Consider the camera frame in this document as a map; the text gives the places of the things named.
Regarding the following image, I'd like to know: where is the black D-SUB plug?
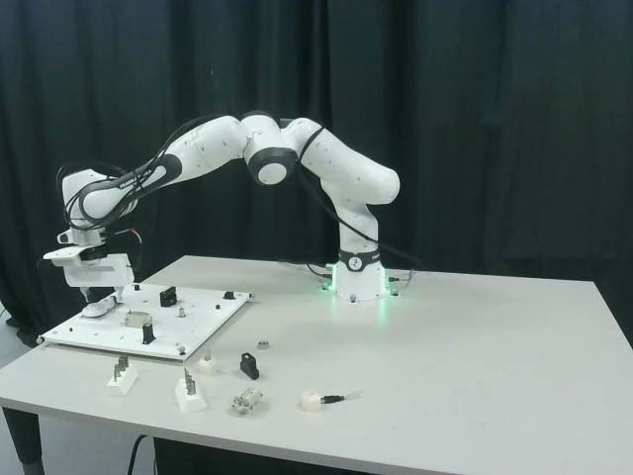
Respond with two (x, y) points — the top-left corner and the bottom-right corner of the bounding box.
(238, 351), (261, 381)

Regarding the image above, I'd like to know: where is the white large gear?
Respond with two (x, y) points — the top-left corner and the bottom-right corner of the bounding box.
(80, 301), (114, 320)

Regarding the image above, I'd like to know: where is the white square peg holder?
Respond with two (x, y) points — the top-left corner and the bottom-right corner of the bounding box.
(102, 366), (139, 398)

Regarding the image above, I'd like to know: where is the grey waterproof plug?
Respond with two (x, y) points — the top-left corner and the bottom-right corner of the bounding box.
(229, 388), (257, 412)

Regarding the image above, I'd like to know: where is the black base cable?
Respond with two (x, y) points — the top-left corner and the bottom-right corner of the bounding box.
(279, 259), (337, 279)

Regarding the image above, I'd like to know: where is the thin black rod on wire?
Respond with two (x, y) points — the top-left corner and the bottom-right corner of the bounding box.
(111, 226), (146, 281)

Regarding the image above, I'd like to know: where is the black curtain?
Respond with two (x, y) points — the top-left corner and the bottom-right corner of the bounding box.
(0, 0), (633, 347)

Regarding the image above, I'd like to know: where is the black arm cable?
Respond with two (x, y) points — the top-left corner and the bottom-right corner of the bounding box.
(56, 116), (382, 258)

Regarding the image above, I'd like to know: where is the black table leg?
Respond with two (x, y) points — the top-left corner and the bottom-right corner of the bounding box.
(1, 406), (42, 475)

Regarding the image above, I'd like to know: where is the black plug with short cable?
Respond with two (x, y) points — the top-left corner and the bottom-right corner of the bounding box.
(319, 390), (363, 405)

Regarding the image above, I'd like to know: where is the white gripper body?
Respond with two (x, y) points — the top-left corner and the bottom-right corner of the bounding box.
(62, 251), (134, 289)

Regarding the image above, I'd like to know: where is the black floor cable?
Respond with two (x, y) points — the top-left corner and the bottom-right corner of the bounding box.
(129, 433), (152, 475)

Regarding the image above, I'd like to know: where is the white task board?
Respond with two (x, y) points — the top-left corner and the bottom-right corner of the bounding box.
(38, 282), (256, 362)

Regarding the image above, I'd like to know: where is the white round peg holder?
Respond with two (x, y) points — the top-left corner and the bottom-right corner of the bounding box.
(173, 378), (208, 414)

